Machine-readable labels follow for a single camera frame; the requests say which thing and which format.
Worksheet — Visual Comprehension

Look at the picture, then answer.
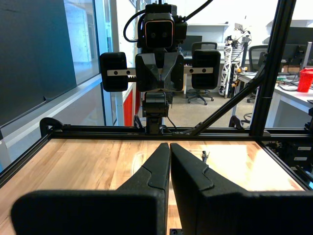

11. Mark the white office desk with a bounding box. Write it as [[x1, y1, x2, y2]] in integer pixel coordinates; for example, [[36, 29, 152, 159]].
[[265, 80, 313, 128]]

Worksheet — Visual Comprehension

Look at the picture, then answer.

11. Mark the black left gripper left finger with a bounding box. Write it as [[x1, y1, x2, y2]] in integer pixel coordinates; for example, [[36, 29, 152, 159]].
[[10, 142, 171, 235]]

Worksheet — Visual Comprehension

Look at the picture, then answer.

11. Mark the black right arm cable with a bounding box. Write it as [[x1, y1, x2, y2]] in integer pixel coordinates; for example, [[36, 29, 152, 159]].
[[185, 0, 214, 20], [123, 10, 145, 44]]

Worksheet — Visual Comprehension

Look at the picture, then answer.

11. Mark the red panel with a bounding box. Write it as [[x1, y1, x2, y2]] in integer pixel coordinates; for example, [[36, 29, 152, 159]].
[[123, 89, 134, 127]]

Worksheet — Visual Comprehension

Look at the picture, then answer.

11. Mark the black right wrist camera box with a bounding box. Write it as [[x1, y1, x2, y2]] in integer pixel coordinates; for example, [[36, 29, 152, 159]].
[[143, 12, 176, 49]]

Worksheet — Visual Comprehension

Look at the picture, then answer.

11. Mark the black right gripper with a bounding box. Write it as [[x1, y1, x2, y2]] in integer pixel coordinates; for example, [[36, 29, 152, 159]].
[[99, 47, 222, 93]]

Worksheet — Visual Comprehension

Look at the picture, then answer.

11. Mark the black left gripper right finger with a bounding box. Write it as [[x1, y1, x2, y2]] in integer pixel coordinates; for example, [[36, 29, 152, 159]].
[[170, 143, 313, 235]]

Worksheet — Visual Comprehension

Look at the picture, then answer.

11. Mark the black aluminium table frame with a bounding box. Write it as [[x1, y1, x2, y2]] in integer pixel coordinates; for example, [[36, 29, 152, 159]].
[[0, 0, 313, 194]]

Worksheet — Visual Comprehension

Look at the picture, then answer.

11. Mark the black computer monitor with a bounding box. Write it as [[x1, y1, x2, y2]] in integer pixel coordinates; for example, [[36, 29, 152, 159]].
[[182, 35, 203, 52]]

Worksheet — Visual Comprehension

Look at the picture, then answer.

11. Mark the white lattice robot stand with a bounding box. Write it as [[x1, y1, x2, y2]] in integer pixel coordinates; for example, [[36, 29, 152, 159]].
[[219, 23, 252, 95]]

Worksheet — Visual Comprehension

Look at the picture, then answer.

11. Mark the red plastic container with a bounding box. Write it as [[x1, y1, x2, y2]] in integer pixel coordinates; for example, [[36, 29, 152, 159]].
[[297, 68, 313, 93]]

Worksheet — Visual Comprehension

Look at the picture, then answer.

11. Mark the black mesh office chair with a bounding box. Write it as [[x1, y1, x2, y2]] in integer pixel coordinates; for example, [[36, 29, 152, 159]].
[[246, 45, 269, 103]]

